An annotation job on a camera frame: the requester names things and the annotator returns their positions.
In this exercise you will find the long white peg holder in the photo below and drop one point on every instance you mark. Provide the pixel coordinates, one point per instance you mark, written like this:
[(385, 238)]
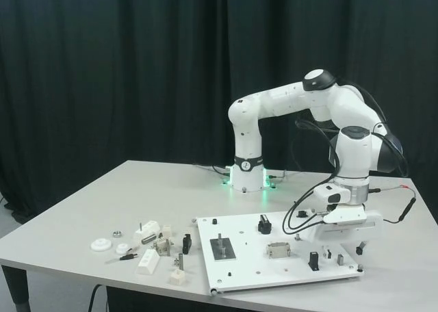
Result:
[(147, 262)]

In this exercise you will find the tall metal peg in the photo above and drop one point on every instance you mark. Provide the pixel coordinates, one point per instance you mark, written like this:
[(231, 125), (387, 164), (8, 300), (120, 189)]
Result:
[(181, 261)]

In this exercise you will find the thick metal round peg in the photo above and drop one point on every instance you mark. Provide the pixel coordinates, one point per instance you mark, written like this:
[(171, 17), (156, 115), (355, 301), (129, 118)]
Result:
[(148, 239)]

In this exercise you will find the black curtain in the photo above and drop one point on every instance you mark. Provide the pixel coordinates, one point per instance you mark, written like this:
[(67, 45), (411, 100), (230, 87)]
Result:
[(102, 69)]

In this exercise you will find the metal BNC plug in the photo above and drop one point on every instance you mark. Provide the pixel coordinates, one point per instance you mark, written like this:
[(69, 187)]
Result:
[(175, 263)]

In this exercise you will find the metal square peg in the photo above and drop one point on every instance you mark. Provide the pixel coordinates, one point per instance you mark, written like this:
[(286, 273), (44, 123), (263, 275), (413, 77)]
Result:
[(340, 260)]

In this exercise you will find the white medium gear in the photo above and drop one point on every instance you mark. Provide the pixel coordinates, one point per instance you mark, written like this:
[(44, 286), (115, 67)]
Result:
[(122, 249)]

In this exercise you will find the black USB plug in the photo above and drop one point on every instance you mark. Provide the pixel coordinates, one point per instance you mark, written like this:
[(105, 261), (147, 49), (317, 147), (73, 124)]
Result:
[(128, 256)]

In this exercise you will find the small cream holder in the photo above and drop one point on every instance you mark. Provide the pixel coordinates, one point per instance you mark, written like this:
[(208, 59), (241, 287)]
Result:
[(166, 230), (177, 277)]

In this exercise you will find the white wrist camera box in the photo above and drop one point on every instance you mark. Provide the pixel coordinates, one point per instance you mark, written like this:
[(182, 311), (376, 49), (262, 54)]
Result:
[(330, 194)]

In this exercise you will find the white large gear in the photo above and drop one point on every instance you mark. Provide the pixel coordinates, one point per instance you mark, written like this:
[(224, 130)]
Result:
[(101, 246)]

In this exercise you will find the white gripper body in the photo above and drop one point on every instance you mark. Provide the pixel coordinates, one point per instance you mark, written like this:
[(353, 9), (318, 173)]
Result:
[(345, 233)]

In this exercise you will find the white task board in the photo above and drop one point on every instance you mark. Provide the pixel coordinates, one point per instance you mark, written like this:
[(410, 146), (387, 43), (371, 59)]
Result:
[(260, 264)]

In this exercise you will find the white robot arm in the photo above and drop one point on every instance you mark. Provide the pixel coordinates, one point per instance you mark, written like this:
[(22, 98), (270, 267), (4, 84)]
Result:
[(270, 100)]

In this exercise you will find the grey waterproof plug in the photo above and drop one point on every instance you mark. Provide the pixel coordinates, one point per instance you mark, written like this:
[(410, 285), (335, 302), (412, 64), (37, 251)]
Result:
[(162, 247)]

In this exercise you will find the metal nut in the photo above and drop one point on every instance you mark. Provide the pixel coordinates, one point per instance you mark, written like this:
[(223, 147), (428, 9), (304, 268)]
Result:
[(117, 236)]

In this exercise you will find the black D-SUB plug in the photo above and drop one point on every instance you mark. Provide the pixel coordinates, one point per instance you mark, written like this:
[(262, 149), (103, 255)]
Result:
[(186, 245)]

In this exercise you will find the black table leg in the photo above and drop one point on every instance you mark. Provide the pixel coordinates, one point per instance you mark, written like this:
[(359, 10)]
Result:
[(17, 288)]

